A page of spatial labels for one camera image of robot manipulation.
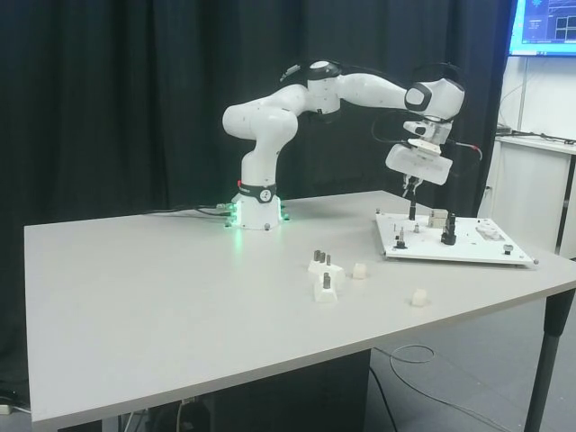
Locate white task board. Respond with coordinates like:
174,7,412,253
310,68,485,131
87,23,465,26
374,208,539,268

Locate black base cables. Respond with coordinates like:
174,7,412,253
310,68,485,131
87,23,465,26
150,203,236,219

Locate black floor cable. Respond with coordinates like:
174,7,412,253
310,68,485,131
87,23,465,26
368,366,393,432

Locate grey floor cable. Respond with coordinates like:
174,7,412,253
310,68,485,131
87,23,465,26
388,344,548,409

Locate white three-hole peg holder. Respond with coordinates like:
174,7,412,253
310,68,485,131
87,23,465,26
307,257,346,277

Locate black table leg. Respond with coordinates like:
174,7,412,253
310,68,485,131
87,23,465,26
526,291,576,432

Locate black curtain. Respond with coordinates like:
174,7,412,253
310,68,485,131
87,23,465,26
0,0,512,397

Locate white cabinet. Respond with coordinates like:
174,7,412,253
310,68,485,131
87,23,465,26
475,133,576,261

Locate white tall peg holder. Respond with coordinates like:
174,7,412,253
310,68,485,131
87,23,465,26
312,279,345,305

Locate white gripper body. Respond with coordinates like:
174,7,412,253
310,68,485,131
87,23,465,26
385,142,454,187

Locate blue screen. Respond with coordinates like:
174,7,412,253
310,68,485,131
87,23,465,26
508,0,576,58

